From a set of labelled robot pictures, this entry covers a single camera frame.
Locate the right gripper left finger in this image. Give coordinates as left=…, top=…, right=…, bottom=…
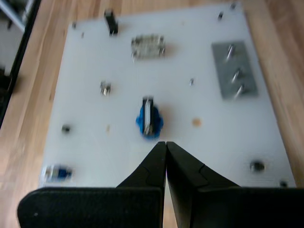
left=17, top=142, right=166, bottom=228

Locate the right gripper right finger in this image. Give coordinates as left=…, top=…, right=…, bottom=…
left=166, top=142, right=304, bottom=228

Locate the blue socket block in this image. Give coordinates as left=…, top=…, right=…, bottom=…
left=41, top=165, right=74, bottom=182
left=135, top=96, right=165, bottom=141

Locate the threaded stud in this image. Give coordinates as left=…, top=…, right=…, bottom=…
left=249, top=160, right=266, bottom=174

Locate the white task board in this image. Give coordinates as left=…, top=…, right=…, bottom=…
left=39, top=2, right=297, bottom=188

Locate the short steel peg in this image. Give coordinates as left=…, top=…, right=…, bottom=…
left=234, top=84, right=245, bottom=100
left=225, top=44, right=236, bottom=63
left=232, top=68, right=242, bottom=83

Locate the small steel fitting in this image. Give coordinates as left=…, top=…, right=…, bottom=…
left=99, top=80, right=112, bottom=95

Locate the grey metal plate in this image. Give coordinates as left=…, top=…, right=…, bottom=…
left=211, top=40, right=259, bottom=100

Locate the beige many-pin connector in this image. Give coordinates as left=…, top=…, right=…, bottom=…
left=131, top=34, right=166, bottom=59

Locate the black block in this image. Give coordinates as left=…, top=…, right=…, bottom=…
left=104, top=9, right=119, bottom=36

